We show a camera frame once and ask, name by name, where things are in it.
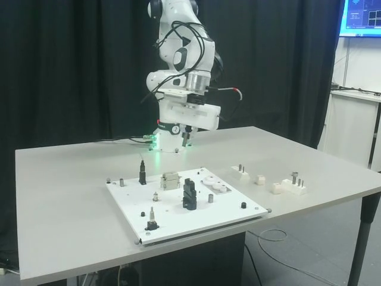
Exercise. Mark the white power strip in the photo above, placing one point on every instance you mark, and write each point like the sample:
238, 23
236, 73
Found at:
2, 271

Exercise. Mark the small metal bolt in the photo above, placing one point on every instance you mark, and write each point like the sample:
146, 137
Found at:
154, 196

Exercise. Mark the black curtain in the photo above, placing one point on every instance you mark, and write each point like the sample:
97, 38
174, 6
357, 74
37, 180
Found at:
59, 59

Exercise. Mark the short metal cylinder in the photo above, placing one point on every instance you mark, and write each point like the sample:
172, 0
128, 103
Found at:
294, 175

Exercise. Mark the tall black plug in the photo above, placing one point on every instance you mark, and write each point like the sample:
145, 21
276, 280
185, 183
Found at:
142, 175

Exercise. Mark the white medium gear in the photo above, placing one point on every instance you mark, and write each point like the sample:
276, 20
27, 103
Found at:
219, 187

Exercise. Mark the white round peg holder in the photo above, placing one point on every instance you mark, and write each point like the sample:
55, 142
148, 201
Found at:
293, 188

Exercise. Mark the white cabinet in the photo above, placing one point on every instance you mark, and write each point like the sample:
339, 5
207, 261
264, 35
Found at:
348, 125

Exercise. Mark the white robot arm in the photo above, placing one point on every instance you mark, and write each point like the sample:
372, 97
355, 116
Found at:
169, 18

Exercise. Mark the small white holder block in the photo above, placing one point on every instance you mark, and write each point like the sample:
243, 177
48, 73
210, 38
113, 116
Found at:
276, 188
259, 180

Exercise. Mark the blue monitor screen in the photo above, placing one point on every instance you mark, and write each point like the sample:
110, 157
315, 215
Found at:
360, 18

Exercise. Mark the white square peg holder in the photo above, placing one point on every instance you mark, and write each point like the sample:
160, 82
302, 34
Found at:
239, 177

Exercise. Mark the metal BNC plug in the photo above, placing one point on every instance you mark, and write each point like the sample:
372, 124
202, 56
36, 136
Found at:
151, 215

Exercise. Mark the black table leg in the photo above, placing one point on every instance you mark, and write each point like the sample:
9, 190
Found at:
361, 238

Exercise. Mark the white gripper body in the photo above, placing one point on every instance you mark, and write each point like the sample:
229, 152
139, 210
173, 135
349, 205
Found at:
196, 116

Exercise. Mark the white large gear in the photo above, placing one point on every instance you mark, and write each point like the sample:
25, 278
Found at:
209, 180

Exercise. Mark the black D-SUB plug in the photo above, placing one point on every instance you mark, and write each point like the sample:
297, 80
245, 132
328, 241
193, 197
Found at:
189, 193

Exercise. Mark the white task board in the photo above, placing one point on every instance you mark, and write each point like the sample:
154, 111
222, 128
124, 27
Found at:
166, 214

